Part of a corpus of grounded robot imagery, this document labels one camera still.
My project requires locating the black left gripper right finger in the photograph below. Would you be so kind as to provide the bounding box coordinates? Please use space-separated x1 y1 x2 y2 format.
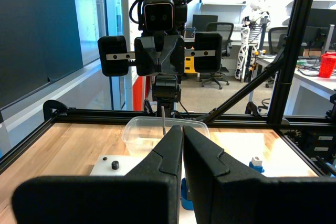
183 125 336 224

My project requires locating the white robot figure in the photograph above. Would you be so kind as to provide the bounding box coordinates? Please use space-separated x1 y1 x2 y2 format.
235 0 271 80

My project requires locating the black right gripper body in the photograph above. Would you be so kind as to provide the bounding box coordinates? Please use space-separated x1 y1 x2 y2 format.
97 31 223 77

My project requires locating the red panel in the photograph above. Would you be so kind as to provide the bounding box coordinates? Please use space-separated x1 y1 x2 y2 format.
133 76 152 112

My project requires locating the blue and black connector housing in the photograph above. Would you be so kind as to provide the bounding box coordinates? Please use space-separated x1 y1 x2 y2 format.
180 178 195 210

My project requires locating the RJ45 connector with grey cable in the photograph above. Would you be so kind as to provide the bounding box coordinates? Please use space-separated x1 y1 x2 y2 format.
161 105 168 137

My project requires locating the small blue RJ45 socket mount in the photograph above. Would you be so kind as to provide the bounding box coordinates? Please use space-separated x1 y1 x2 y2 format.
248 156 266 174

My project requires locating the black mesh office chair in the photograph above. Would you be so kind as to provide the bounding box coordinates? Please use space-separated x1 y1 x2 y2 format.
265 26 289 88
201 22 234 90

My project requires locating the black right arm cable loop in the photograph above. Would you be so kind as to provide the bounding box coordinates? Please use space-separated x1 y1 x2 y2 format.
129 0 148 25

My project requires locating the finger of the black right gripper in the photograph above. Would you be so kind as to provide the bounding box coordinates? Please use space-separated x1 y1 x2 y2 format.
134 37 160 77
159 36 185 75

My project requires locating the yellow cabinet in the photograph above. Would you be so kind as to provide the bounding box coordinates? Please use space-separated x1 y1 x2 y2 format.
184 56 196 74

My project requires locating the white taskboard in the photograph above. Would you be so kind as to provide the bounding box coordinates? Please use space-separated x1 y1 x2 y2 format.
89 154 266 224

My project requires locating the white desk with metal legs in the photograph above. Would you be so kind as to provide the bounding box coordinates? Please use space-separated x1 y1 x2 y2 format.
254 56 336 116

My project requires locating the red plastic container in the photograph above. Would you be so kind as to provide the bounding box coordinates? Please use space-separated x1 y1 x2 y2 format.
319 52 336 79

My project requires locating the black aluminium frame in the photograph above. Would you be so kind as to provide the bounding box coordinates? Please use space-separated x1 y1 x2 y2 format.
0 0 336 175

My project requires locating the clear plastic tub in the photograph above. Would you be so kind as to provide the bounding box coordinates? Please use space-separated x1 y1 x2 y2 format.
121 115 211 158

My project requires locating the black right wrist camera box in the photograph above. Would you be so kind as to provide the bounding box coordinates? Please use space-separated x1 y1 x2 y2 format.
143 0 176 32

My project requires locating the black computer monitor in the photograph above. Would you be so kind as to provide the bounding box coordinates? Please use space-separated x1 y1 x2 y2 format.
301 8 336 49
192 14 218 32

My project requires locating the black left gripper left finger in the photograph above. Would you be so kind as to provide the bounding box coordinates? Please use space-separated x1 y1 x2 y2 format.
12 125 183 224

